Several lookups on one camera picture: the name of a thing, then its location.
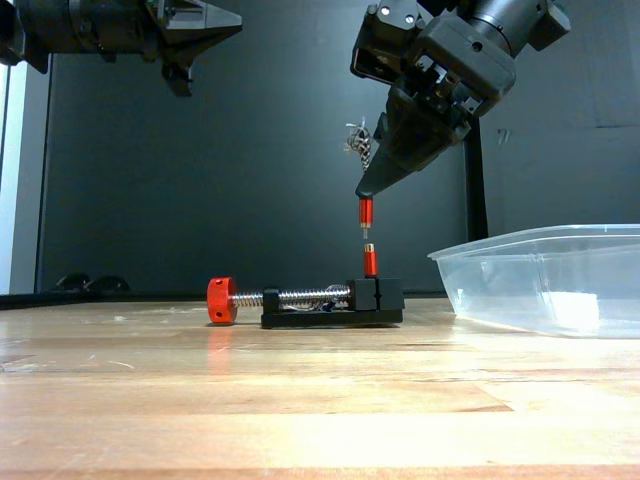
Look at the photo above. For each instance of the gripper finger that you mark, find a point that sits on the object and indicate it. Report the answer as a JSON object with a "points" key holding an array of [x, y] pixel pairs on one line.
{"points": [[415, 135], [215, 25], [380, 132]]}

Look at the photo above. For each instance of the black clamp with red knob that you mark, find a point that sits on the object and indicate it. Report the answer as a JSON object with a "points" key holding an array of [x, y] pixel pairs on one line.
{"points": [[380, 305]]}

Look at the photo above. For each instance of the clear plastic tub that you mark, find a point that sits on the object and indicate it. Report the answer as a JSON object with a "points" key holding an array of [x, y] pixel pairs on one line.
{"points": [[525, 280]]}

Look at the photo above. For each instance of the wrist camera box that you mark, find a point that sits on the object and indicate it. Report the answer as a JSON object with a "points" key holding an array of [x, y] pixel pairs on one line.
{"points": [[385, 45]]}

